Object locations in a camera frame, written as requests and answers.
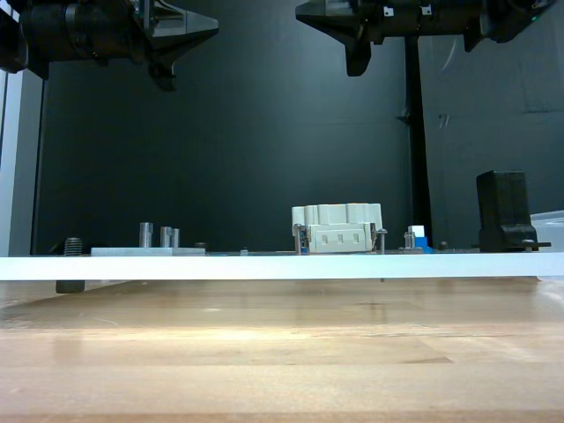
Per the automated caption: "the beige connector housing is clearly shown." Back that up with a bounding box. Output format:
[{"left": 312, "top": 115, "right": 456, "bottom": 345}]
[{"left": 291, "top": 202, "right": 390, "bottom": 256}]

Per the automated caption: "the black socket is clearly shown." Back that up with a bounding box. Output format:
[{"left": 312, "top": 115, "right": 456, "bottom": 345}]
[{"left": 471, "top": 168, "right": 553, "bottom": 254}]

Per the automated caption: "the small white blue clamp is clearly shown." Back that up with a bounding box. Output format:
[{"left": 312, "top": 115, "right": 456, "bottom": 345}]
[{"left": 404, "top": 224, "right": 429, "bottom": 253}]

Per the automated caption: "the grey metal plate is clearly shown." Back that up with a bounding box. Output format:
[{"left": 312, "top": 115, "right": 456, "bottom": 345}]
[{"left": 91, "top": 246, "right": 207, "bottom": 257}]

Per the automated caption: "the black threaded bolt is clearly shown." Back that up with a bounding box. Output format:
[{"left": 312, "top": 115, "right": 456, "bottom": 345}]
[{"left": 56, "top": 237, "right": 86, "bottom": 295}]

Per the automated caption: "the white task board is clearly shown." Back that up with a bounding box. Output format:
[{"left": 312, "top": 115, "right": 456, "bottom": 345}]
[{"left": 0, "top": 246, "right": 564, "bottom": 283}]

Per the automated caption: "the grey aluminium window frame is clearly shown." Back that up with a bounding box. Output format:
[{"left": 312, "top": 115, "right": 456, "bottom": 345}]
[{"left": 0, "top": 68, "right": 45, "bottom": 257}]

